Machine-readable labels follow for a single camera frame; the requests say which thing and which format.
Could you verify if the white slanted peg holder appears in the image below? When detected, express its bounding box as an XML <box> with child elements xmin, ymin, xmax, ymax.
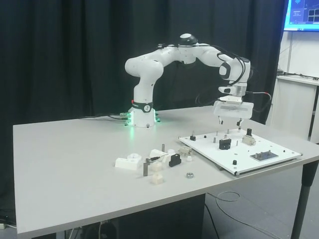
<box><xmin>149</xmin><ymin>148</ymin><xmax>168</xmax><ymax>158</ymax></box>

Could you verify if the white task board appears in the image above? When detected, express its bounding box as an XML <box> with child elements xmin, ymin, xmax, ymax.
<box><xmin>178</xmin><ymin>126</ymin><xmax>304</xmax><ymax>176</ymax></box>

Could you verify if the black curtain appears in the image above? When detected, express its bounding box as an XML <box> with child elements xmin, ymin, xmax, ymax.
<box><xmin>0</xmin><ymin>0</ymin><xmax>292</xmax><ymax>225</ymax></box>

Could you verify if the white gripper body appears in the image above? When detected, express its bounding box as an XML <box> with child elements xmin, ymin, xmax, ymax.
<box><xmin>213</xmin><ymin>101</ymin><xmax>255</xmax><ymax>120</ymax></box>

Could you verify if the large white holder block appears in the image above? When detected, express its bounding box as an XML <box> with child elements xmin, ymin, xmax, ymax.
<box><xmin>115</xmin><ymin>154</ymin><xmax>142</xmax><ymax>171</ymax></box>

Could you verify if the grey floor cable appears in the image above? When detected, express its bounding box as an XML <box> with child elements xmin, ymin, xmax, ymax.
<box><xmin>211</xmin><ymin>191</ymin><xmax>252</xmax><ymax>239</ymax></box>

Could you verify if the black table cable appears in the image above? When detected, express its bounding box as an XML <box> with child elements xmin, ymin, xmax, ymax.
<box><xmin>83</xmin><ymin>114</ymin><xmax>130</xmax><ymax>120</ymax></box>

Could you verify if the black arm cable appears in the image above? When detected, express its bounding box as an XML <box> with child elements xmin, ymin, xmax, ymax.
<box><xmin>157</xmin><ymin>43</ymin><xmax>253</xmax><ymax>84</ymax></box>

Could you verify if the black table leg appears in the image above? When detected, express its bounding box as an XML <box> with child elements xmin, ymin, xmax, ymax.
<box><xmin>291</xmin><ymin>159</ymin><xmax>316</xmax><ymax>239</ymax></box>

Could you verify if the blue screen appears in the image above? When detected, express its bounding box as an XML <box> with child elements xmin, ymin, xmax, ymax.
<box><xmin>283</xmin><ymin>0</ymin><xmax>319</xmax><ymax>32</ymax></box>

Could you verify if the white cabinet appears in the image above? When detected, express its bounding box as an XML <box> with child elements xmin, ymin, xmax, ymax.
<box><xmin>270</xmin><ymin>73</ymin><xmax>319</xmax><ymax>145</ymax></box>

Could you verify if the black box under table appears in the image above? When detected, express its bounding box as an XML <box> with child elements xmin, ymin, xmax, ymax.
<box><xmin>64</xmin><ymin>194</ymin><xmax>208</xmax><ymax>239</ymax></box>

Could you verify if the black D-SUB plug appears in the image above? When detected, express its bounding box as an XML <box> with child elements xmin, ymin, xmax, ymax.
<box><xmin>168</xmin><ymin>154</ymin><xmax>181</xmax><ymax>167</ymax></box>

